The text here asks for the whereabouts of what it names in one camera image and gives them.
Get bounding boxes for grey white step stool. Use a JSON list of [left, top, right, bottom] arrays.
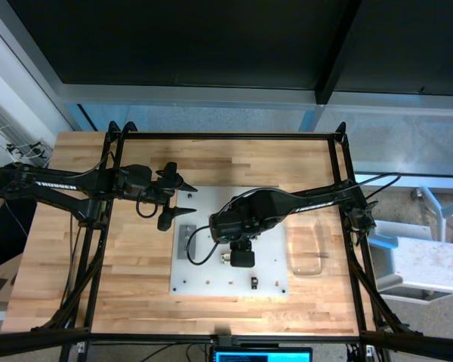
[[368, 220, 453, 305]]

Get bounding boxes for laptop screen blue edge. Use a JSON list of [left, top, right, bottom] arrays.
[[209, 346, 313, 362]]

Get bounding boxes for white plastic board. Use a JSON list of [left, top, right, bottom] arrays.
[[168, 185, 289, 298]]

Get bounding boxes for white cable bundle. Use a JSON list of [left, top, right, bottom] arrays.
[[0, 126, 53, 161]]

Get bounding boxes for clear plastic tub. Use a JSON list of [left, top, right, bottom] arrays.
[[285, 216, 325, 281]]

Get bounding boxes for pale blue metal stand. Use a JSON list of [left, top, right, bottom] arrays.
[[410, 186, 453, 242]]

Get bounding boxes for black aluminium frame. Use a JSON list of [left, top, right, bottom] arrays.
[[0, 120, 453, 362]]

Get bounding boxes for grey metal bar block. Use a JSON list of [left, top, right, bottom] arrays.
[[177, 224, 199, 261]]

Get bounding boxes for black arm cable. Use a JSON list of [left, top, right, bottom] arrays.
[[186, 172, 401, 266], [135, 190, 160, 219]]

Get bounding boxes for black camera bracket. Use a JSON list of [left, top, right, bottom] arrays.
[[211, 327, 237, 346]]

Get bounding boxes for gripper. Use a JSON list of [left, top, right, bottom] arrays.
[[157, 161, 199, 232], [227, 239, 257, 269]]

